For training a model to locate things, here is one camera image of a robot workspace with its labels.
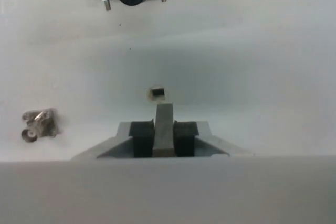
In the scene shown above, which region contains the metal square peg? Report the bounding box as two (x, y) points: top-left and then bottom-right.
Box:
(152, 102), (176, 157)

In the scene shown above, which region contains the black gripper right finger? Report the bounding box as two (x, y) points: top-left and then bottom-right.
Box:
(173, 120), (255, 158)

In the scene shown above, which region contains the white task board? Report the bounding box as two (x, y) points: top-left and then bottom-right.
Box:
(0, 0), (336, 163)

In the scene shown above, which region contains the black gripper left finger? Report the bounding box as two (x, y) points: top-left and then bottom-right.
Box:
(71, 120), (154, 161)

